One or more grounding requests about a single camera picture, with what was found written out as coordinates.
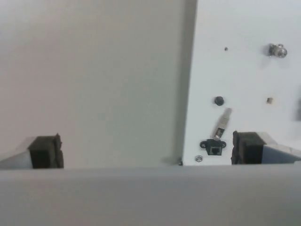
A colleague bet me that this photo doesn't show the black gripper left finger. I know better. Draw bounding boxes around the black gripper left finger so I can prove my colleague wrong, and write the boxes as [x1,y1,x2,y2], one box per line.
[0,133,64,170]

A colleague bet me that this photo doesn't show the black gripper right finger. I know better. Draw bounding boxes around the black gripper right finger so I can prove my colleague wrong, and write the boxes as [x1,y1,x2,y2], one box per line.
[231,130,301,165]

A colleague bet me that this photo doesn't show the grey Ethernet plug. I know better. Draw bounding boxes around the grey Ethernet plug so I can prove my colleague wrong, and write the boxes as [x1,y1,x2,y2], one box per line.
[210,107,233,141]

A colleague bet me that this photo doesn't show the white task board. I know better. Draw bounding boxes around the white task board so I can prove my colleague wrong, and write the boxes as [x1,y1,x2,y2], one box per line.
[176,0,301,166]

